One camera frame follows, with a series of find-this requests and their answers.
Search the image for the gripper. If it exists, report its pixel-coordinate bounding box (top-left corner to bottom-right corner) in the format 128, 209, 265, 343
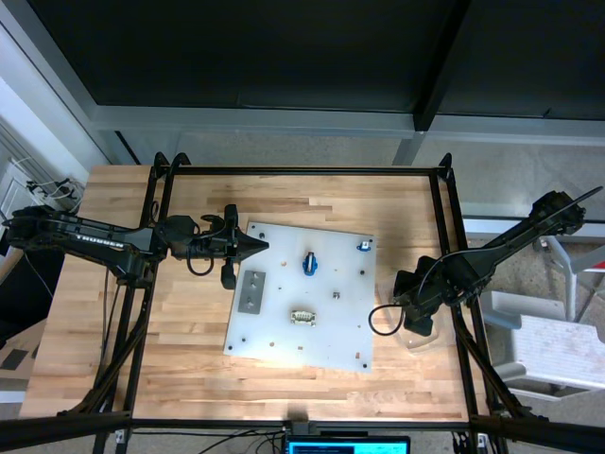
394, 269, 441, 338
196, 204, 269, 289

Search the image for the clear plastic tub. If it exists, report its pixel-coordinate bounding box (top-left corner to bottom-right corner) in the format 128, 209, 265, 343
375, 273, 443, 357

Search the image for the grey aluminium plate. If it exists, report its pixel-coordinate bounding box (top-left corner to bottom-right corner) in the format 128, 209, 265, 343
237, 270, 268, 315

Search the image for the white mounting board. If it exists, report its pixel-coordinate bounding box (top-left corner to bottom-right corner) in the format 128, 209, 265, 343
222, 219, 377, 375

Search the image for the white step stool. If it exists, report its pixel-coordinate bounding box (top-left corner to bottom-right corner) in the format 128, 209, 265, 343
481, 236, 605, 403

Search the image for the laptop screen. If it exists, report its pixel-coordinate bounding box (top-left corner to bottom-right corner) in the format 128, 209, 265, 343
282, 434, 411, 454

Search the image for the cardboard box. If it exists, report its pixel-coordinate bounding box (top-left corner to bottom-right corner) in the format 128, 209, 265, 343
0, 319, 48, 379

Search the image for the black window pillar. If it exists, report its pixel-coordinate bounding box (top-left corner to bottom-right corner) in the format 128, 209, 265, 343
413, 0, 474, 131

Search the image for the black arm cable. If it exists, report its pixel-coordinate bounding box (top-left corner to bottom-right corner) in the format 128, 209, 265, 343
185, 253, 215, 278
368, 302, 410, 338

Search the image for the black table frame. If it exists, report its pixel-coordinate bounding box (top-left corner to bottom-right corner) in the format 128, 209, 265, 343
0, 150, 605, 454

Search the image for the grey window frame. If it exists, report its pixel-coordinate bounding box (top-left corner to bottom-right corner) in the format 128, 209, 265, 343
0, 0, 605, 143

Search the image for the black camera on frame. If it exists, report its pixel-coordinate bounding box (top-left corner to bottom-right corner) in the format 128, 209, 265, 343
287, 410, 317, 435

